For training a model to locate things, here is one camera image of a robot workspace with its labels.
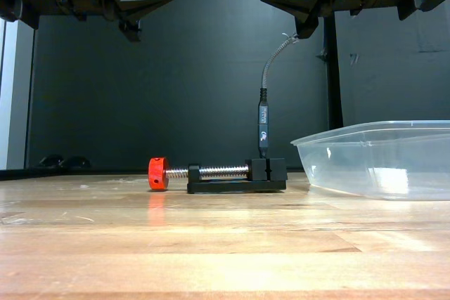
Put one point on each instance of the clear plastic tub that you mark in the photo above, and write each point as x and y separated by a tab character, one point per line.
334	173

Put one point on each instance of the black vise with red knob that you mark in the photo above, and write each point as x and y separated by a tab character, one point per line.
228	185

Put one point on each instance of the black vertical post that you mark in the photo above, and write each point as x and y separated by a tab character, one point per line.
334	85

